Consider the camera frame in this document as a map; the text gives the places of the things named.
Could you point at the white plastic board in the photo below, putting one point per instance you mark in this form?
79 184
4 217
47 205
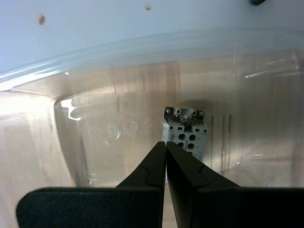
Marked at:
118 23

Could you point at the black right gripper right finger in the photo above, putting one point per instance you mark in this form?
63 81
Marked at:
225 209

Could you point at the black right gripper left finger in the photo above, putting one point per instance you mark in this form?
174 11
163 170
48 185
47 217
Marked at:
95 209

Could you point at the clear plastic tub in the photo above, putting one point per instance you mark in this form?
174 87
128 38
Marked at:
95 142

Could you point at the grey HAN10E connector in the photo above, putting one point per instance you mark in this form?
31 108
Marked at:
197 133

